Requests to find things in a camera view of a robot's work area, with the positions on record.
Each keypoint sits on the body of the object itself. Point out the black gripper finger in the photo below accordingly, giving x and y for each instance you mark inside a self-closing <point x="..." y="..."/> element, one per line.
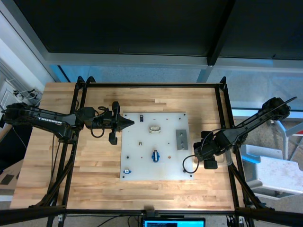
<point x="124" y="119"/>
<point x="124" y="125"/>

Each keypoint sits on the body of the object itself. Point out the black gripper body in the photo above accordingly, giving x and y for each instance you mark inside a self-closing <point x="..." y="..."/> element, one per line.
<point x="206" y="149"/>
<point x="106" y="120"/>

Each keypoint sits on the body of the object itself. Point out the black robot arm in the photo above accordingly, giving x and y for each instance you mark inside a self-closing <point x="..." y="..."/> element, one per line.
<point x="47" y="118"/>
<point x="255" y="118"/>

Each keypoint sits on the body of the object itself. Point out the white taskboard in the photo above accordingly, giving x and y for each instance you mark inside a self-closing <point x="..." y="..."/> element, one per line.
<point x="146" y="165"/>

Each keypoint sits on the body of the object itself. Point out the black socket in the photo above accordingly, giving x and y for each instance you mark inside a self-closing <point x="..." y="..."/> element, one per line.
<point x="141" y="118"/>

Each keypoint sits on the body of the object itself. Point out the clear plastic tub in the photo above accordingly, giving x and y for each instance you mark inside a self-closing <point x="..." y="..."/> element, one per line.
<point x="225" y="161"/>

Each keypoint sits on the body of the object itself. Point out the grey metal plate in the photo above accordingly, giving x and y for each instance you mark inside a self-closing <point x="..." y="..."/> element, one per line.
<point x="178" y="142"/>

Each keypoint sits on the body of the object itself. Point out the white connector housing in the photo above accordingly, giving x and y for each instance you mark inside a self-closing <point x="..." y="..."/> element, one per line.
<point x="155" y="130"/>

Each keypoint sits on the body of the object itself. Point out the blue round holder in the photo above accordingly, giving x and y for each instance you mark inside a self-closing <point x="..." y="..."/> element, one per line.
<point x="152" y="157"/>

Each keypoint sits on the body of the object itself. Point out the black block with silver top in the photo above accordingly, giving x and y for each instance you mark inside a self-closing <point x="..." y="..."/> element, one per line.
<point x="155" y="155"/>

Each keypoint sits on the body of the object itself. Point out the blue square base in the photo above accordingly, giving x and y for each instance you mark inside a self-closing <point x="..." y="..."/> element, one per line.
<point x="123" y="171"/>

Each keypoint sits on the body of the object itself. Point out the white metal cart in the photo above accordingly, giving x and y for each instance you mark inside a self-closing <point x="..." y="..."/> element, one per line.
<point x="274" y="170"/>

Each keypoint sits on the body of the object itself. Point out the white tubular stand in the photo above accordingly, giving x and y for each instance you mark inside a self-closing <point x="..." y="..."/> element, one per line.
<point x="286" y="146"/>

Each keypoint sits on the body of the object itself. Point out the blue laptop screen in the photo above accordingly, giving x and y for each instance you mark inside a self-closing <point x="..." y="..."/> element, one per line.
<point x="172" y="223"/>

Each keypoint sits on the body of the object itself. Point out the cardboard box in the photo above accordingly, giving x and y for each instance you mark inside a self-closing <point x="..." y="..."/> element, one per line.
<point x="9" y="175"/>

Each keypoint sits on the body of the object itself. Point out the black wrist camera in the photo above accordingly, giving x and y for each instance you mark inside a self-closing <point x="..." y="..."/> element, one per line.
<point x="210" y="164"/>

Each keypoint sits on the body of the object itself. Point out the black table frame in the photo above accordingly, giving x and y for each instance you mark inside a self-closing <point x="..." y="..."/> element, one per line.
<point x="151" y="84"/>

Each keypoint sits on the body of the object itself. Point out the grey camera bracket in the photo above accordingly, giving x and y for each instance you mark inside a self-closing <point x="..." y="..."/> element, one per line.
<point x="149" y="210"/>

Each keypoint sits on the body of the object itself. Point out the black window post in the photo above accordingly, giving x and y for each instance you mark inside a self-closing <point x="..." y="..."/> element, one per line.
<point x="221" y="35"/>

